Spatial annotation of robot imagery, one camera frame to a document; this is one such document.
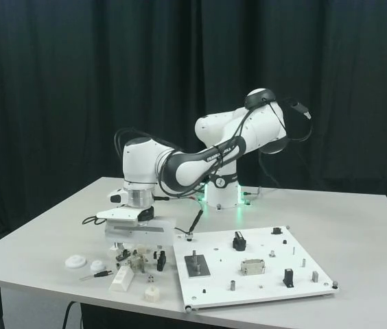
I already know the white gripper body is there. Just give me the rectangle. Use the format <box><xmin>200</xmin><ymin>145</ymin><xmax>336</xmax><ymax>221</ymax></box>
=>
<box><xmin>105</xmin><ymin>218</ymin><xmax>176</xmax><ymax>248</ymax></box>

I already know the flat white mounting plate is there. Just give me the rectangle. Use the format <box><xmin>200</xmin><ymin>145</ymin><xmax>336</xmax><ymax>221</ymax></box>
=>
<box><xmin>96</xmin><ymin>208</ymin><xmax>141</xmax><ymax>221</ymax></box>

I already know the small black plug with pin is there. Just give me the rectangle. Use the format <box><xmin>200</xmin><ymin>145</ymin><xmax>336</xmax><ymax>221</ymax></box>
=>
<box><xmin>79</xmin><ymin>270</ymin><xmax>113</xmax><ymax>282</ymax></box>

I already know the long white holder block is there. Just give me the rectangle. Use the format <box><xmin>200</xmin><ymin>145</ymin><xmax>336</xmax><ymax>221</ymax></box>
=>
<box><xmin>108</xmin><ymin>266</ymin><xmax>137</xmax><ymax>293</ymax></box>

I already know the small white holder with holes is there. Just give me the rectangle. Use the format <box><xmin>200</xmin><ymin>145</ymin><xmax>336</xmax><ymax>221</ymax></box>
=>
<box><xmin>143</xmin><ymin>287</ymin><xmax>162</xmax><ymax>304</ymax></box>

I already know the white large gear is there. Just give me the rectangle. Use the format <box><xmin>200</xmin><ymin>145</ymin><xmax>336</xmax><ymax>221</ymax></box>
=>
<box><xmin>64</xmin><ymin>254</ymin><xmax>89</xmax><ymax>271</ymax></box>

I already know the black plug with tall body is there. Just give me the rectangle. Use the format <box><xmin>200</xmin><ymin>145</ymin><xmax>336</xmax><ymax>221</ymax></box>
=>
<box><xmin>231</xmin><ymin>230</ymin><xmax>248</xmax><ymax>252</ymax></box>

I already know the white task board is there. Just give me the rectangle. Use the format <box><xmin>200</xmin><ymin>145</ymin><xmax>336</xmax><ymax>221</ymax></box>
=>
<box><xmin>174</xmin><ymin>224</ymin><xmax>339</xmax><ymax>313</ymax></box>

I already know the grey angled base connector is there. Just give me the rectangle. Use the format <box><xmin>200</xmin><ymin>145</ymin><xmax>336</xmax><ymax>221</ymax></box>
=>
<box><xmin>242</xmin><ymin>186</ymin><xmax>264</xmax><ymax>199</ymax></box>

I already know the black curtain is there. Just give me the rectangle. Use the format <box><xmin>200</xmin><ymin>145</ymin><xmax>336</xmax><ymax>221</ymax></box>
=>
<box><xmin>0</xmin><ymin>0</ymin><xmax>387</xmax><ymax>229</ymax></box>

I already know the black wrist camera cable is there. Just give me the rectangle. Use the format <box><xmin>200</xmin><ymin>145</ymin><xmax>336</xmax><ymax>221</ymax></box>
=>
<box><xmin>82</xmin><ymin>215</ymin><xmax>109</xmax><ymax>226</ymax></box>

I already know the thin black rod on wire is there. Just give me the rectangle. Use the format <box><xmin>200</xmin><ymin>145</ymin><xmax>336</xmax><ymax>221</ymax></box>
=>
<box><xmin>154</xmin><ymin>195</ymin><xmax>204</xmax><ymax>237</ymax></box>

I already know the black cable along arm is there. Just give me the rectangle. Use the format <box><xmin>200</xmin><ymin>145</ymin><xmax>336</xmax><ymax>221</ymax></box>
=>
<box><xmin>113</xmin><ymin>97</ymin><xmax>285</xmax><ymax>202</ymax></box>

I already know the black cable with silver plug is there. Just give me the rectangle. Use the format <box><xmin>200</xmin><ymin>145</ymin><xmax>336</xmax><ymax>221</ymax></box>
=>
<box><xmin>281</xmin><ymin>97</ymin><xmax>314</xmax><ymax>143</ymax></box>

